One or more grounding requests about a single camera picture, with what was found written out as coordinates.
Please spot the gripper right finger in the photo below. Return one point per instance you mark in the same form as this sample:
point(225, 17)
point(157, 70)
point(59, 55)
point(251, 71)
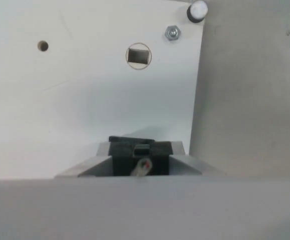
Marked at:
point(161, 160)

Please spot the black USB plug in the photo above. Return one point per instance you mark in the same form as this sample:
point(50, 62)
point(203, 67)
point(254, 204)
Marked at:
point(142, 151)

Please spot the white task board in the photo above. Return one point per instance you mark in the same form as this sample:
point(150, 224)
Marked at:
point(72, 87)

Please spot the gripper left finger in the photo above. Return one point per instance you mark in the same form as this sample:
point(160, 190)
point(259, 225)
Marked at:
point(121, 160)

